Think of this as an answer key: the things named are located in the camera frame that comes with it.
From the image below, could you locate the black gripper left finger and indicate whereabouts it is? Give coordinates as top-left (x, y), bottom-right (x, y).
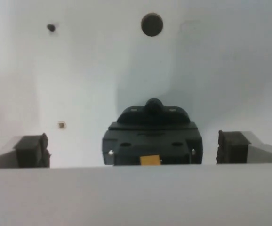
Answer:
top-left (0, 132), bottom-right (52, 169)

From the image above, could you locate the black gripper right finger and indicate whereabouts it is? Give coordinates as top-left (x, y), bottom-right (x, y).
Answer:
top-left (216, 129), bottom-right (272, 165)

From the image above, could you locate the black D-SUB plug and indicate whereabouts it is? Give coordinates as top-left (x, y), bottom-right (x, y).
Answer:
top-left (102, 97), bottom-right (204, 166)

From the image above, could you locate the white task board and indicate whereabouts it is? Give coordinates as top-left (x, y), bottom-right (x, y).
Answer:
top-left (0, 0), bottom-right (272, 169)

